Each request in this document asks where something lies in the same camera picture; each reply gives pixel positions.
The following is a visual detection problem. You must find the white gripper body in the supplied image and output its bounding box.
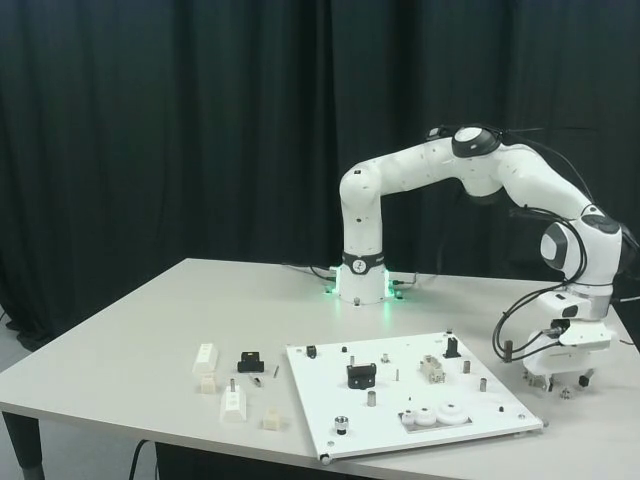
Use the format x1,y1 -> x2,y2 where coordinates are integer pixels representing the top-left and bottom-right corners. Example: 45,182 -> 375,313
521,345 -> 599,378

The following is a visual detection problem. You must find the white holder with peg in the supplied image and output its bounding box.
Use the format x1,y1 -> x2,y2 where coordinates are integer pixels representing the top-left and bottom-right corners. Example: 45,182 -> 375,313
219,390 -> 248,424

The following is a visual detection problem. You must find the white large gear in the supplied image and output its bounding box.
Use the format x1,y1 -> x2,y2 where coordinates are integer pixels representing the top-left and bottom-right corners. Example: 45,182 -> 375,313
435,401 -> 470,426

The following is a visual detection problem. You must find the beige waterproof plug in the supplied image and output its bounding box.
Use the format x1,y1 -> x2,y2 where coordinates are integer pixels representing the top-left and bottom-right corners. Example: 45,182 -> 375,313
418,354 -> 442,386

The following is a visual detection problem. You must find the white task board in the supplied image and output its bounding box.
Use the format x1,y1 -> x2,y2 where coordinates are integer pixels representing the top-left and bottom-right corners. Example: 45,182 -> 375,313
284,333 -> 545,448

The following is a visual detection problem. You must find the black D-SUB plug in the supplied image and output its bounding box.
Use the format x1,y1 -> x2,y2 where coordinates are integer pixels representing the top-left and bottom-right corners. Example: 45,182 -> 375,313
345,363 -> 377,391

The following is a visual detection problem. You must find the black connector block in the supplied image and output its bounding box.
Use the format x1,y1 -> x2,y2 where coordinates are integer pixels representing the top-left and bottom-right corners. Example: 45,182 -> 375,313
236,350 -> 267,374

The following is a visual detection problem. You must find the long white holder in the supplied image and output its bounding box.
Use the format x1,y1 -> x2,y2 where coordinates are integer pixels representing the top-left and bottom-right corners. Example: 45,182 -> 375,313
193,342 -> 221,375

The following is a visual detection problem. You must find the black curtain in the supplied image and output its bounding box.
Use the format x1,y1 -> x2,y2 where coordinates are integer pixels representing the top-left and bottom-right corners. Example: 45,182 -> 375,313
0,0 -> 640,347

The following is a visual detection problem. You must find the black table leg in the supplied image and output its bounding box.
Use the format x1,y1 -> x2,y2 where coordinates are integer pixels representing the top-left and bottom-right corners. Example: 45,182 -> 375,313
2,411 -> 45,480

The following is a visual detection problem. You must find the black looping wrist cable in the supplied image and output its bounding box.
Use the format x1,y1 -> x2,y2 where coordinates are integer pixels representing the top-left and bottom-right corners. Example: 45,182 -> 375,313
492,209 -> 592,362

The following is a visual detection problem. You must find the black base cable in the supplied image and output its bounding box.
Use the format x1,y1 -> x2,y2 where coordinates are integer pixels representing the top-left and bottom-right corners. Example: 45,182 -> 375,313
281,263 -> 338,282
391,271 -> 437,292

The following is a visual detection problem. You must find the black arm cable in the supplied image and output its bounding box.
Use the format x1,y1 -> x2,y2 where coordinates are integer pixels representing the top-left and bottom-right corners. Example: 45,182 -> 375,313
499,126 -> 599,211

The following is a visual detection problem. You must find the black cable under table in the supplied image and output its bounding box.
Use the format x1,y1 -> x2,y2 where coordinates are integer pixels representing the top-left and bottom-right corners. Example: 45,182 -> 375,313
129,438 -> 152,480

